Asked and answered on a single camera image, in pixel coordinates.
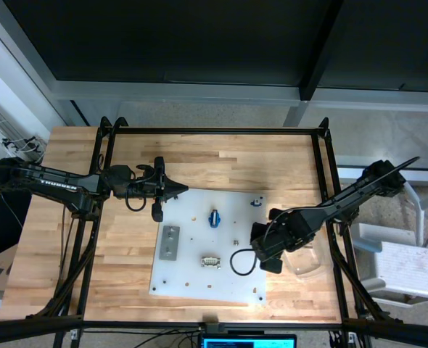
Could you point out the table-level camera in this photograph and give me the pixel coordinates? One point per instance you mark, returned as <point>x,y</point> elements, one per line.
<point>211,322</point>

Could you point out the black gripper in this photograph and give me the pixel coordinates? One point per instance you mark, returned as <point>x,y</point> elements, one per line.
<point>158,210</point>
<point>268,250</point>

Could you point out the grey metal plate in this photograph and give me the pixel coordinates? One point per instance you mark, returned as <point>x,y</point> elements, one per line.
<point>163,253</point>

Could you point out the grey connector base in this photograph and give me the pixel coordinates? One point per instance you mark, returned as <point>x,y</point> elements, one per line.
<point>211,261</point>

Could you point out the white step stool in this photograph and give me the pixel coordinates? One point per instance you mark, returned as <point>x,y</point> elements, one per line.
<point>410,268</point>

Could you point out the black metal frame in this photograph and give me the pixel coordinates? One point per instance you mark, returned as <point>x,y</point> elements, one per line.
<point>214,131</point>

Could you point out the laptop screen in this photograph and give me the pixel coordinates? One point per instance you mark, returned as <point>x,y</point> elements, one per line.
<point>246,342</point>

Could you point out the small metal socket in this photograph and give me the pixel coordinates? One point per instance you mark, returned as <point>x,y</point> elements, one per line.
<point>235,241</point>

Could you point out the blue and white plug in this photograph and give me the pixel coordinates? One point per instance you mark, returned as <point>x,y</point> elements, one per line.
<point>256,202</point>

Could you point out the white plastic board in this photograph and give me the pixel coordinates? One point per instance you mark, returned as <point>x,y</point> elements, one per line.
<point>199,282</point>

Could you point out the clear plastic tub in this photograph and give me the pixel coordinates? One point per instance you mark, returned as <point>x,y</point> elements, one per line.
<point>308,266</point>

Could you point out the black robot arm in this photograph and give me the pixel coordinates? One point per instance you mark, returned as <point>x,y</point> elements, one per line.
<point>54,183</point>
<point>359,192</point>

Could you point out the blue clamp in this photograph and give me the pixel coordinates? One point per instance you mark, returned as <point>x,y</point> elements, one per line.
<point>214,219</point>

